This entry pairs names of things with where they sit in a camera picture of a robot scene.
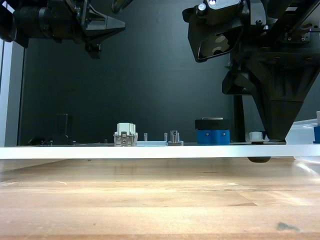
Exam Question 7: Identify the blue mount with black disc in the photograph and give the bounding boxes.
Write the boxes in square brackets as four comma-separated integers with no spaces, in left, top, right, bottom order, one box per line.
[194,116,231,145]

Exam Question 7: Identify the white board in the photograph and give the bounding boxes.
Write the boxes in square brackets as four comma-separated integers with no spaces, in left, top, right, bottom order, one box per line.
[0,141,297,160]

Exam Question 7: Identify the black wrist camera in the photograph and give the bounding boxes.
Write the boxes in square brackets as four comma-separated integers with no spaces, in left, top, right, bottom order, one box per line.
[182,0,245,63]

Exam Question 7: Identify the beige connector housing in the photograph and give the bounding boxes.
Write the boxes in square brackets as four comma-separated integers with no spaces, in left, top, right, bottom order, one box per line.
[112,122,139,147]

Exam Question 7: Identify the black pillar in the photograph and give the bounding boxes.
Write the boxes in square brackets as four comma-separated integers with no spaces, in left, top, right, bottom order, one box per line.
[232,94,247,144]

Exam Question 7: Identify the blue and white connector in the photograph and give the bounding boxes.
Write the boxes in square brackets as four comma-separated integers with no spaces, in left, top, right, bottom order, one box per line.
[312,111,320,145]

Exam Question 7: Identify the clear plastic tub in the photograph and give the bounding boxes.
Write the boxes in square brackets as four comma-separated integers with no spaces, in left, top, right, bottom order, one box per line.
[278,118,320,162]

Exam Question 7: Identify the clear plastic block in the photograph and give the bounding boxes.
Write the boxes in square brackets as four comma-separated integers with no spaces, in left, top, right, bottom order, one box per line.
[136,132,169,147]

